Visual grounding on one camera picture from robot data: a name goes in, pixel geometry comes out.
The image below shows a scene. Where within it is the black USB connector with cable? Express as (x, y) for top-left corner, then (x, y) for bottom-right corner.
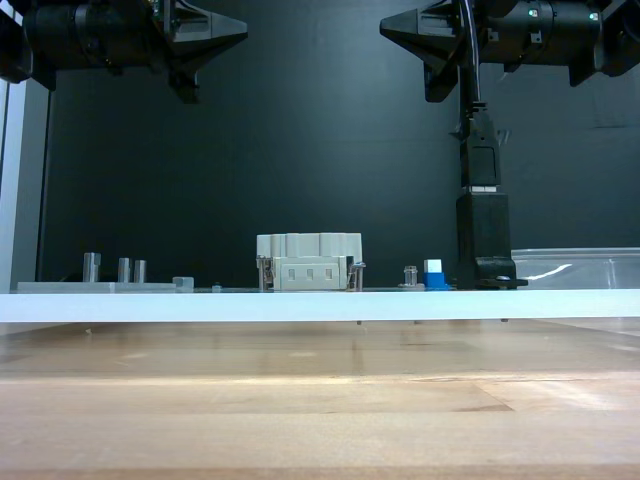
(457, 0), (502, 195)

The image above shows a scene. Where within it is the grey connector housing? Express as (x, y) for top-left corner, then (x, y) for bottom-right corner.
(255, 231), (366, 292)

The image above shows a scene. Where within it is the small blue white socket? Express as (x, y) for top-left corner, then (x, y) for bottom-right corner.
(421, 258), (455, 291)

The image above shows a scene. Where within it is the notched grey metal peg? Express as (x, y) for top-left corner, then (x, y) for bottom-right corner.
(82, 251), (103, 284)

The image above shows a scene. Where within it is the clear plastic tub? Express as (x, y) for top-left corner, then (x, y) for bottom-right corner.
(509, 246), (640, 292)

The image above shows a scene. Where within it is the aluminium plate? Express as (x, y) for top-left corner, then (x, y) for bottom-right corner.
(17, 280), (179, 293)

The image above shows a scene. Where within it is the white board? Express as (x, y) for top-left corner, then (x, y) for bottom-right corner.
(0, 288), (640, 325)

